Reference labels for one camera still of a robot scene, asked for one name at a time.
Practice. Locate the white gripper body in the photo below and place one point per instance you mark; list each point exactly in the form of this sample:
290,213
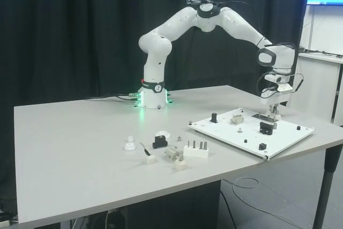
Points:
273,98

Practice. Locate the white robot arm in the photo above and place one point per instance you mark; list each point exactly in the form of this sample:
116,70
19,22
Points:
155,52

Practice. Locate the metal round peg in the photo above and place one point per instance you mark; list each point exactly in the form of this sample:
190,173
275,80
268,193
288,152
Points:
239,129

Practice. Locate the white peg holder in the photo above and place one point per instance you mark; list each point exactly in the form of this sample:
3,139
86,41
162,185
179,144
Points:
196,153

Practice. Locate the white cabinet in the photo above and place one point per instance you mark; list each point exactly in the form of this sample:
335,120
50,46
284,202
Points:
319,84

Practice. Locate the white task board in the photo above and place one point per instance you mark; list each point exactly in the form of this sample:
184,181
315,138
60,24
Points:
227,135

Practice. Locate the black table leg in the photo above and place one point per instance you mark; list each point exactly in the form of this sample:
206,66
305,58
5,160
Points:
325,186

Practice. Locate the metal BNC plug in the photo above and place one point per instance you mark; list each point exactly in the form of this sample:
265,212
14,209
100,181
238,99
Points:
179,138

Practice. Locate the small white plug holder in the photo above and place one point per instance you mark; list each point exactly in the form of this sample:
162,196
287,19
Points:
180,165
150,159

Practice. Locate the white large gear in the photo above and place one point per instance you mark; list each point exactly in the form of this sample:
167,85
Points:
163,134

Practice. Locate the black D-SUB plug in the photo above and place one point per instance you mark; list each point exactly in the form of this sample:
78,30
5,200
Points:
159,143

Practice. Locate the black box under table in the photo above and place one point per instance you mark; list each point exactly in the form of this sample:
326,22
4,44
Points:
171,207

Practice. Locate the white small gear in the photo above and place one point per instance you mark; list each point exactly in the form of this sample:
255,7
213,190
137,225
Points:
130,139

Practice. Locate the white medium gear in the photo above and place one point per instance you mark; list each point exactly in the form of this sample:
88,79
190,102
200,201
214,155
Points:
129,147

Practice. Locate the black curtains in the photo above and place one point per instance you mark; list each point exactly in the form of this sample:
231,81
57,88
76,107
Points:
67,25

